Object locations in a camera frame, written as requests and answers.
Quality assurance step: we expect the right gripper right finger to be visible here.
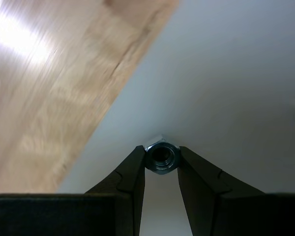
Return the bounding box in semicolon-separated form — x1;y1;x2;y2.
177;146;295;236

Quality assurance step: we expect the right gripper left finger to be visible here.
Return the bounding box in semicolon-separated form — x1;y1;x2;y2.
0;145;147;236

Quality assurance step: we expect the silver M12 hex nut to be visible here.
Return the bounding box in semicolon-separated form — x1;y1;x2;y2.
143;134;181;176

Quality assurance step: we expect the white board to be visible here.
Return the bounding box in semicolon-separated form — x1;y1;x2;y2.
56;0;295;236

